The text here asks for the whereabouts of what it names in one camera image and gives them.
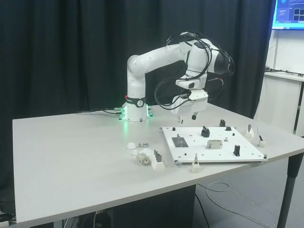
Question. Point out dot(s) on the grey metal plug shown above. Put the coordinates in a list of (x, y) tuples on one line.
[(196, 158)]

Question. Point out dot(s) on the white task board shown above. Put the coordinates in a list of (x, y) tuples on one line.
[(209, 155)]

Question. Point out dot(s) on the round metal BNC plug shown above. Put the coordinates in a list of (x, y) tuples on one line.
[(146, 144)]

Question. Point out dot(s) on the black table leg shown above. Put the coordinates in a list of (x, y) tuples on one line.
[(288, 190)]

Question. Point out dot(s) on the black controller box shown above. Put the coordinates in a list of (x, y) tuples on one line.
[(154, 209)]

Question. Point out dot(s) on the thick metal peg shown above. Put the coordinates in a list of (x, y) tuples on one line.
[(161, 157)]

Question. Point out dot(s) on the thin black rod red tag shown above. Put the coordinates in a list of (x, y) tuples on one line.
[(217, 78)]

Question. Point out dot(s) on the small black plug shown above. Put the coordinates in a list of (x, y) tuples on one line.
[(222, 123)]

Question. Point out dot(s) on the black D-SUB plug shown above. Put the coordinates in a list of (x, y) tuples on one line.
[(205, 132)]

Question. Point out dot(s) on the white medium gear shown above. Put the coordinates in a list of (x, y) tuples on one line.
[(131, 145)]

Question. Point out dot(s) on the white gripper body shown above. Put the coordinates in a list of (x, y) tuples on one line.
[(187, 107)]

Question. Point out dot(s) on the white cabinet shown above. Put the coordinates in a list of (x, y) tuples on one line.
[(280, 104)]

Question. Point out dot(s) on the black curtain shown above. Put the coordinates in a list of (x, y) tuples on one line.
[(71, 47)]

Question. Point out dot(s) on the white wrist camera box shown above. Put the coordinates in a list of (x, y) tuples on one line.
[(187, 84)]

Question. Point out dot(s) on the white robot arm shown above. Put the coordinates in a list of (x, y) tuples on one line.
[(152, 59)]

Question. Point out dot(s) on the white peg holder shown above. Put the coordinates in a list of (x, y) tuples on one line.
[(249, 134), (158, 165)]

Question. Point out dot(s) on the blue screen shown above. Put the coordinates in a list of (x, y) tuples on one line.
[(291, 14)]

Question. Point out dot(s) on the small white plug holder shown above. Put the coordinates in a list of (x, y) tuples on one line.
[(262, 143), (195, 168)]

